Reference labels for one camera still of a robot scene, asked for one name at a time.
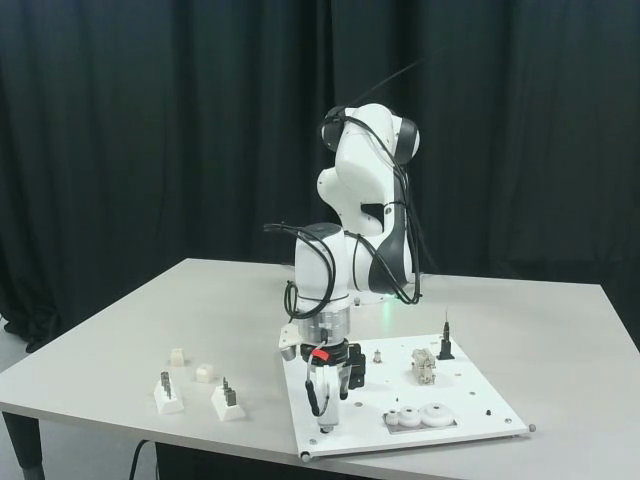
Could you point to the small white cube holder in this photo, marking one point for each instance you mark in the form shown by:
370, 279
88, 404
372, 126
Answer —
205, 374
177, 357

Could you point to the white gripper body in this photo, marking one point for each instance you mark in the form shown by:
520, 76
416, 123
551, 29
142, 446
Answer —
326, 395

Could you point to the black curtain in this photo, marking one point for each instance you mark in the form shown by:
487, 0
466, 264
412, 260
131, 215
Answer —
150, 125

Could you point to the black upright plug with pin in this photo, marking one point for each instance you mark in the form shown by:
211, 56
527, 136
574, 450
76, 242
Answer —
445, 340

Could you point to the white large gear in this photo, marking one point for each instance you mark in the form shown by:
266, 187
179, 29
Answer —
437, 415

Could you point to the metal BNC plug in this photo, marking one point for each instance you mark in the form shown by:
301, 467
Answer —
378, 357

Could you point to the black box under table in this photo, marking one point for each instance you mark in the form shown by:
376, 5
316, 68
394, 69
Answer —
225, 465

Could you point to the grey waterproof plug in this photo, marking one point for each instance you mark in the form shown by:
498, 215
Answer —
421, 369

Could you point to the black table leg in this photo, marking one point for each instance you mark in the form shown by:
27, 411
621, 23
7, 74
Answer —
22, 445

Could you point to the white peg holder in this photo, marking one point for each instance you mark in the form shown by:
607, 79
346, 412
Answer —
227, 412
167, 404

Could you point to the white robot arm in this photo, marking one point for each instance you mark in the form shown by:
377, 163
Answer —
360, 165

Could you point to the white small gear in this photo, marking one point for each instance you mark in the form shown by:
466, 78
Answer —
392, 418

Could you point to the black D-SUB plug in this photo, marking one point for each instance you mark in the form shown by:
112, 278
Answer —
357, 367

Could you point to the white medium gear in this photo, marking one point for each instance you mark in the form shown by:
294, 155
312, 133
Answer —
410, 418

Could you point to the white task board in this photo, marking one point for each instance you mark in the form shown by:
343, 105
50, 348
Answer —
430, 390

